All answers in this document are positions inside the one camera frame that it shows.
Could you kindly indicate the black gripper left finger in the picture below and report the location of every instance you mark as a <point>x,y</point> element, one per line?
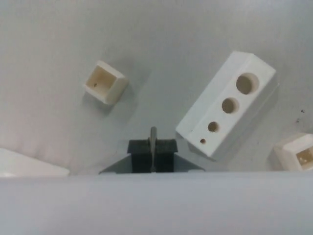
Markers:
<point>140,147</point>

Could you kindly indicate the small cream plug holder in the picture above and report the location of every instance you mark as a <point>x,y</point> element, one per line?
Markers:
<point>115,93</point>

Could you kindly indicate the small white plug holder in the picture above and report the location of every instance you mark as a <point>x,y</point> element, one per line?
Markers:
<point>286,151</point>

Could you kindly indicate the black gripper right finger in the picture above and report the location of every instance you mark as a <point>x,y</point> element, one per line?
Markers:
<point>166,147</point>

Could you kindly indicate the white square peg holder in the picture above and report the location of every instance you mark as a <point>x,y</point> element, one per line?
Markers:
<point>29,164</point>

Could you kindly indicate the thin metal round peg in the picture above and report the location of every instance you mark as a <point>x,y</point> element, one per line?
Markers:
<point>153,137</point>

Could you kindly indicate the white round peg holder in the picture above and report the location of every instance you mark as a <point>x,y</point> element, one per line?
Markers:
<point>215,102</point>

